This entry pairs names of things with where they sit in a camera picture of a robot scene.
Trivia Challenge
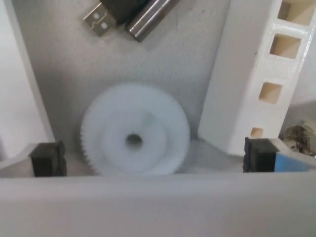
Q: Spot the white task board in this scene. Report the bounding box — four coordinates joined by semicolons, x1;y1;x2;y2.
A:
0;0;56;162

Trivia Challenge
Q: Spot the metal round peg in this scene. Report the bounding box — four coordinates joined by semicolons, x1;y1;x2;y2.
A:
125;0;181;43

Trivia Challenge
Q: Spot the black USB plug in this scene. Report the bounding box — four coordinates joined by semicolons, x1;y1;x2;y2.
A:
82;0;149;38

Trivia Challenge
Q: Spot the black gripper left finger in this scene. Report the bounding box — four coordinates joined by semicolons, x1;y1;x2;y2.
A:
0;140;68;177

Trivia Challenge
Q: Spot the white holder with square holes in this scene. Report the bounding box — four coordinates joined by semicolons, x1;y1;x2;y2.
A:
198;0;316;158

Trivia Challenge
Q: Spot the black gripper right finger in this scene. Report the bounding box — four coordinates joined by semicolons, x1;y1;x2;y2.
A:
243;137;316;173

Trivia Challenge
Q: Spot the white large gear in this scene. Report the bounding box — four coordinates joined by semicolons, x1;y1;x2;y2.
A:
80;82;191;176

